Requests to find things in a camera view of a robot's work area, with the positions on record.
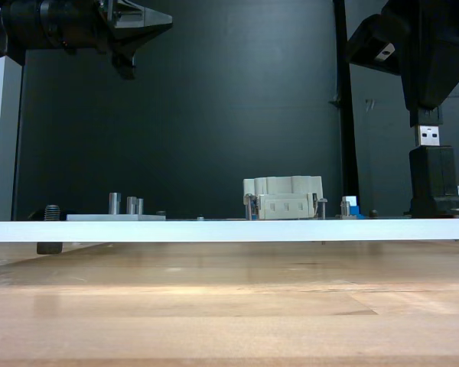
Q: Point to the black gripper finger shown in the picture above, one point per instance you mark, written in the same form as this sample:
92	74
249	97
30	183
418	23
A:
432	69
137	38

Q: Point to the black USB connector plug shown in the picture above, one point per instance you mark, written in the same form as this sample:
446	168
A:
428	135

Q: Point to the black USB socket housing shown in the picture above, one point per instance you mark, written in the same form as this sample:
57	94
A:
432	179

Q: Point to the small blue white connector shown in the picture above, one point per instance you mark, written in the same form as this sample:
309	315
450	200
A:
355	212

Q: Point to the beige multi-pin connector housing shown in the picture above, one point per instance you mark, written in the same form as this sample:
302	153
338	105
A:
287	208

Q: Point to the silver metal peg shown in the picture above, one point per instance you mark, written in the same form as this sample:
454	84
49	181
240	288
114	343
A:
131	206
114	204
140	207

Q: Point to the grey metal plate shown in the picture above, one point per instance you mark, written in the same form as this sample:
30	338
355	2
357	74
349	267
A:
99	218

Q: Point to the black knurled screw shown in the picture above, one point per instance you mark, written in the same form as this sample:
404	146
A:
53	213

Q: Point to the white task board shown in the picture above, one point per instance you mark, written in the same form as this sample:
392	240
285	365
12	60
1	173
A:
229	231

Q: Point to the black wall pillar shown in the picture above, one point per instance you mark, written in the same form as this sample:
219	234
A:
344	114

